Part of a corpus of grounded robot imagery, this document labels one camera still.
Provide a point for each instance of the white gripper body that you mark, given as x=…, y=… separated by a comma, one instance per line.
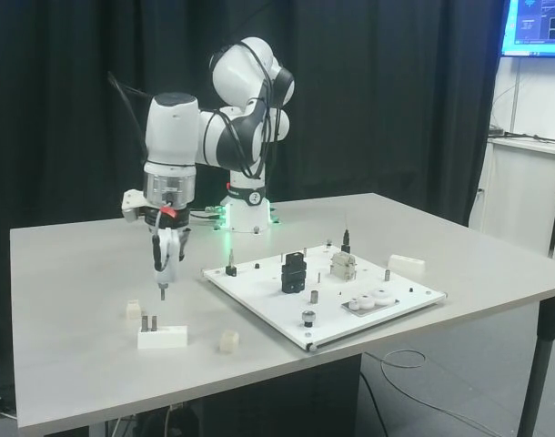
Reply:
x=168, y=255

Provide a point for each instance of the metal square peg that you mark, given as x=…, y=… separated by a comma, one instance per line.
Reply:
x=153, y=323
x=162, y=293
x=145, y=324

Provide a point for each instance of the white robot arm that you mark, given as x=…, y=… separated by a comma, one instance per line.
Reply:
x=173, y=136

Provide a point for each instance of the white peg holder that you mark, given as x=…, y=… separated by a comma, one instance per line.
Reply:
x=164, y=339

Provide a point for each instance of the metal bolt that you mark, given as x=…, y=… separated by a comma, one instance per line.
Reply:
x=231, y=259

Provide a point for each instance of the small white cube holder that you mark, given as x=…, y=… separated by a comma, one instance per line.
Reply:
x=229, y=342
x=133, y=309

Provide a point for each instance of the white task board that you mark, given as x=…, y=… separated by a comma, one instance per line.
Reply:
x=268, y=291

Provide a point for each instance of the black D-SUB plug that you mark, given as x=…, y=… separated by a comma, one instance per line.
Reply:
x=293, y=273

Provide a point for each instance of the grey waterproof plug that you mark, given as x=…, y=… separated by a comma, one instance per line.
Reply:
x=343, y=266

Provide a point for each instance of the black USB plug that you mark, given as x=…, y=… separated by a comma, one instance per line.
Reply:
x=346, y=243

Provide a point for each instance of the black curtain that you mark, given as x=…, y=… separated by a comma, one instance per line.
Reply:
x=54, y=114

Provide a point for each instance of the white small gear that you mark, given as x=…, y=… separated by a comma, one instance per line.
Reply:
x=354, y=306

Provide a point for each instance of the white medium gear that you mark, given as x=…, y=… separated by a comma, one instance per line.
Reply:
x=365, y=301

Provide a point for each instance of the white large gear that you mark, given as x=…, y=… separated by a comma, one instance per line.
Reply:
x=382, y=297

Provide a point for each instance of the white holder with holes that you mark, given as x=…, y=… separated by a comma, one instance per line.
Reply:
x=407, y=264

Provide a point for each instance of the white cabinet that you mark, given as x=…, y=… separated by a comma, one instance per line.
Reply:
x=523, y=196

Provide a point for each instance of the black table leg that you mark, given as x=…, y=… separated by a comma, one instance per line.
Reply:
x=539, y=364

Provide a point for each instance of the blue screen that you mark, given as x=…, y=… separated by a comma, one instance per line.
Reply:
x=539, y=27

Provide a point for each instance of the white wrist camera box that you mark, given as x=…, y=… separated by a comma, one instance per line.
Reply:
x=133, y=205

